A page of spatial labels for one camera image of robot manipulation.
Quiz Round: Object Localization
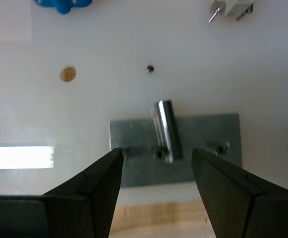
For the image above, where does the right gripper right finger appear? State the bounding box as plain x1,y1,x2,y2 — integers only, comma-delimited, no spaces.
191,148,288,238

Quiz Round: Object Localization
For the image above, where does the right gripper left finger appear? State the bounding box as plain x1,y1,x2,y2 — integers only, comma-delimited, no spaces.
0,148,124,238

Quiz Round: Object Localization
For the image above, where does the silver metal cylinder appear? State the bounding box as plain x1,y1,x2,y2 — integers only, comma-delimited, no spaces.
151,99,183,164

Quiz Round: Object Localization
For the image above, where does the grey metal plate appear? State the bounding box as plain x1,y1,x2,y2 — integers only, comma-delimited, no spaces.
108,113,243,188

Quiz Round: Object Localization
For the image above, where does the white plastic board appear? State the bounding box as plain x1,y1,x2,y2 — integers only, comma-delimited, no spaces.
0,0,288,206

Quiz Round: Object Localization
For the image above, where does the beige connector housing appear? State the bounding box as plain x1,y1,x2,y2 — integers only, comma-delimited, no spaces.
208,0,255,23

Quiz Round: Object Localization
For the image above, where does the blue plastic clamp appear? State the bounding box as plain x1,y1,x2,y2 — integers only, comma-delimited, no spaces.
33,0,93,15

